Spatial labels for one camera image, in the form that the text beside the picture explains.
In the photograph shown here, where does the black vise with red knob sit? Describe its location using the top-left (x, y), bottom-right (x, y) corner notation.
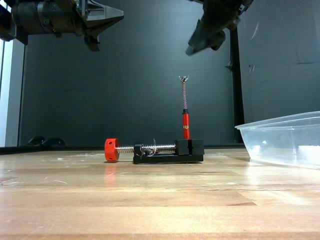
top-left (104, 137), bottom-right (205, 165)

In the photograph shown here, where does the clear plastic tub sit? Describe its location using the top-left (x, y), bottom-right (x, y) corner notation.
top-left (234, 110), bottom-right (320, 171)

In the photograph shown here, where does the black vertical post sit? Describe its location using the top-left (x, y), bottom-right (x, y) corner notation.
top-left (224, 27), bottom-right (245, 146)

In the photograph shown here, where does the red RCA socket braided cable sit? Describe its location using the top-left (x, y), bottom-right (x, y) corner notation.
top-left (138, 128), bottom-right (192, 159)

